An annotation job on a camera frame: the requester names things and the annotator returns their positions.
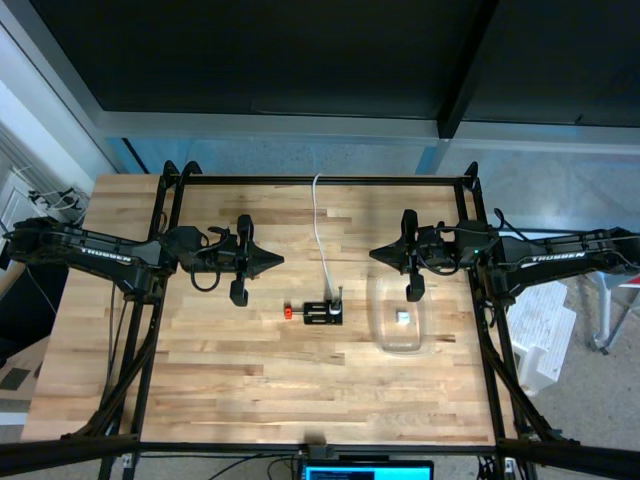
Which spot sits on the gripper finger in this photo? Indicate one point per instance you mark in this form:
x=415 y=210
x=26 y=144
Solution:
x=391 y=251
x=262 y=266
x=391 y=261
x=262 y=254

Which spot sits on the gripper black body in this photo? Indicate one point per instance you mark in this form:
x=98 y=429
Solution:
x=225 y=257
x=435 y=250

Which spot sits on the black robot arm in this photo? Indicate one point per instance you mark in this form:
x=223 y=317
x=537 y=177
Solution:
x=555 y=258
x=100 y=252

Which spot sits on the small white block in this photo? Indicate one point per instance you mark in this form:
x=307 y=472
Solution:
x=403 y=317

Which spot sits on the black clamp with orange knob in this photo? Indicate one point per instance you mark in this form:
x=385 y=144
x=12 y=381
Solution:
x=315 y=315

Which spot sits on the clear plastic tub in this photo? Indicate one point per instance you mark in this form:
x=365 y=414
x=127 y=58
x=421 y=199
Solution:
x=400 y=345

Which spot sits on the white plastic step stool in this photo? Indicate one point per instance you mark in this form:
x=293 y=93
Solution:
x=540 y=340

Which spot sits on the grey metal stand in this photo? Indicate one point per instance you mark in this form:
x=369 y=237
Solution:
x=603 y=310

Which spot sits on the laptop screen with blue edge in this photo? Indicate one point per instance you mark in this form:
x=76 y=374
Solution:
x=365 y=472

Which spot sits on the white cabinet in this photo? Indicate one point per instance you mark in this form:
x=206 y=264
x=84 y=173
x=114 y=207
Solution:
x=15 y=200

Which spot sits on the brown cardboard box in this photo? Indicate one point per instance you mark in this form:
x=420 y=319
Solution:
x=30 y=355

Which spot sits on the black aluminium table frame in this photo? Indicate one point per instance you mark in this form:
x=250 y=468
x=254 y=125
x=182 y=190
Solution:
x=225 y=443

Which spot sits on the black table level camera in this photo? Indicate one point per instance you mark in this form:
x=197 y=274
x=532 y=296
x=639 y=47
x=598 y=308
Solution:
x=316 y=448

